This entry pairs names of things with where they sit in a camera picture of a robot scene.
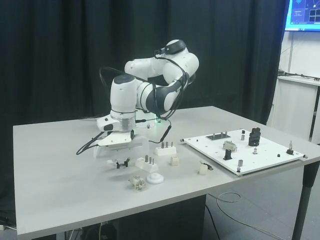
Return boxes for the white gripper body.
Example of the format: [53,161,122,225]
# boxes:
[93,136,150,160]

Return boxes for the white round peg holder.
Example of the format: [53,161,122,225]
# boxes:
[134,157,159,173]

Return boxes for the flat white mounting plate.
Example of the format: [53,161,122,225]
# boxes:
[98,134,134,148]

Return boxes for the grey waterproof plug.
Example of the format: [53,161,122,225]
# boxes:
[127,176,147,192]

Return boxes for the white square peg holder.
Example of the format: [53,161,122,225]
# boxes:
[154,144,178,157]

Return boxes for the white large gear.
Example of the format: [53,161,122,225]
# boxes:
[146,172,165,185]

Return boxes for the white task board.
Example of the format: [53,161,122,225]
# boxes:
[179,128,309,179]

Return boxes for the black D-SUB plug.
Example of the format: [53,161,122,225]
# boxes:
[248,127,261,147]

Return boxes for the black curtain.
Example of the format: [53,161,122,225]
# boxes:
[0,0,286,233]

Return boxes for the white cabinet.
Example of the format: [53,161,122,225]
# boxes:
[271,74,320,145]

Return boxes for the black table leg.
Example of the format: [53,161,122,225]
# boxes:
[291,159,315,240]

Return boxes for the blue screen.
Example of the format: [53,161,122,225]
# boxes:
[284,0,320,33]

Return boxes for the black cable with ferrite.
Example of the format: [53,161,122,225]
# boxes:
[159,119,173,143]

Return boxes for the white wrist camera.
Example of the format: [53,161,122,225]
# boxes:
[96,116,118,133]

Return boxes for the black camera cable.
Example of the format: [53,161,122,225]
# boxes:
[76,133,107,155]

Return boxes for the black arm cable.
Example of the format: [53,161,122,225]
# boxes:
[98,48,191,121]

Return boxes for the grey floor cable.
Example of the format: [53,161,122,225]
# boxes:
[216,191,296,240]

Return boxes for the thin black device cable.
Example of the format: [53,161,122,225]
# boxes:
[277,70,320,82]

